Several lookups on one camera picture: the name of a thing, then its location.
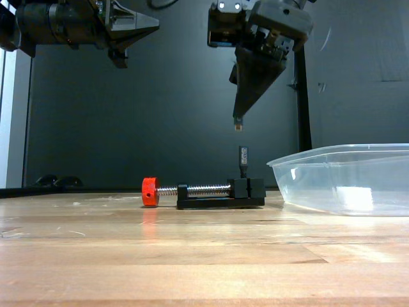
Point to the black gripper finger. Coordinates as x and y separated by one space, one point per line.
131 17
252 80
233 75
134 36

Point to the black USB-C socket adapter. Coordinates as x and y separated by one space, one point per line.
243 158

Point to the clear plastic container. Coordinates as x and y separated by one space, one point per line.
306 192

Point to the black vise with red knob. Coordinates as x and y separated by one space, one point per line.
223 193

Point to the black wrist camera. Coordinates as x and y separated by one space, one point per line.
220 22

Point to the black curved frame bracket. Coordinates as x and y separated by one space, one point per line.
68 181
46 180

